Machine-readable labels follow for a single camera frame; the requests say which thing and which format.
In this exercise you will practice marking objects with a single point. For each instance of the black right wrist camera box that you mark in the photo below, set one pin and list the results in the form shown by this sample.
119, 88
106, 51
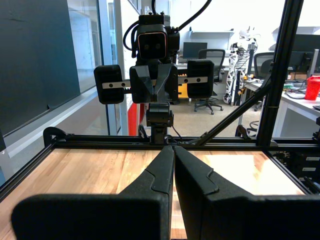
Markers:
152, 42

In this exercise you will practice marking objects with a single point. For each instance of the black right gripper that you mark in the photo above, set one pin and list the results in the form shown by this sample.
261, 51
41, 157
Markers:
200, 80

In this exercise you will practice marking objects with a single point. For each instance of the small computer monitor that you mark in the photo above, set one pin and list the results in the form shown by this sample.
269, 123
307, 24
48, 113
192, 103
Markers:
195, 50

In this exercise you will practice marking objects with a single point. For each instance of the white desk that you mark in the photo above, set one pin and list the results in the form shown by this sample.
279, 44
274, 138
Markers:
297, 105

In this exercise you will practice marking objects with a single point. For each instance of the large computer monitor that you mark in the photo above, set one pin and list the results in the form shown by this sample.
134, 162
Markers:
305, 47

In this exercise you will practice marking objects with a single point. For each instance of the black office chair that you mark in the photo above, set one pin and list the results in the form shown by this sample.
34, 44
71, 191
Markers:
263, 65
211, 57

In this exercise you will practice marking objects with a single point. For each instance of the white lattice stand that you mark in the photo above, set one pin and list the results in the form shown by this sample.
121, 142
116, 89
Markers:
232, 62

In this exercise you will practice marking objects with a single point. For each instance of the yellow cabinet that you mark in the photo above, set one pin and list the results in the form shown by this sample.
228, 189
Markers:
183, 87

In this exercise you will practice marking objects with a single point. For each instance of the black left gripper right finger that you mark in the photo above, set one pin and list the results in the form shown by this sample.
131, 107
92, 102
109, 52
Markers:
250, 220

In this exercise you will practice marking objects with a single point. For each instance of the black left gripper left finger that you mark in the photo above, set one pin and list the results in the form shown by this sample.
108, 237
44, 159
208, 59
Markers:
100, 217

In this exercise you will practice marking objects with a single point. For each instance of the red cup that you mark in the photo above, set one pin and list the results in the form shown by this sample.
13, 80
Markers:
312, 87

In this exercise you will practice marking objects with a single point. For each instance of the black aluminium frame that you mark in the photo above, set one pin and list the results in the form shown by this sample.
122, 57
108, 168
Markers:
287, 50

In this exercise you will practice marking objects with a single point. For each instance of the black electronics boxes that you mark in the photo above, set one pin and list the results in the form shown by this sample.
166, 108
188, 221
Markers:
300, 162

